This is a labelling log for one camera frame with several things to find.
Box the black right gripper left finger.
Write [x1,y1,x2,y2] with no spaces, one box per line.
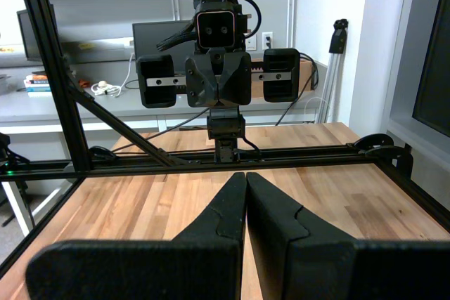
[25,171,247,300]

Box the stack of books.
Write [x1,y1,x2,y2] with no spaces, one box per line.
[23,74,53,98]

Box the thin black desk cable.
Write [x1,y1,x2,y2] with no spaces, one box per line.
[275,52,320,127]

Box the white desk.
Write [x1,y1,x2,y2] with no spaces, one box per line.
[0,57,333,136]

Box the white coiled cable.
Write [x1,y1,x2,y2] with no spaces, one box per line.
[90,52,137,98]

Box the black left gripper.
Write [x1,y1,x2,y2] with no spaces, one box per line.
[136,48,301,109]

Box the folded aluminium tripod stand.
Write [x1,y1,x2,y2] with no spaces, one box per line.
[317,18,350,124]

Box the black aluminium frame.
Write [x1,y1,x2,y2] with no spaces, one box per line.
[0,0,450,276]

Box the black braided cable sleeve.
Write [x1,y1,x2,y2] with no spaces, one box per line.
[156,24,198,53]

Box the dark computer monitor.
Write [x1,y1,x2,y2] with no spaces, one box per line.
[131,20,198,66]
[16,4,59,63]

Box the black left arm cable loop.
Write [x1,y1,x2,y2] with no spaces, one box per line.
[234,0,262,39]

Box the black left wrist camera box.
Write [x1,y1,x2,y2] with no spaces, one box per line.
[192,0,244,50]

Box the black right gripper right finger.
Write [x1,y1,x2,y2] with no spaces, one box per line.
[245,172,450,300]

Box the brown cardboard box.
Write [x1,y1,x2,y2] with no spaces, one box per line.
[245,59,318,100]

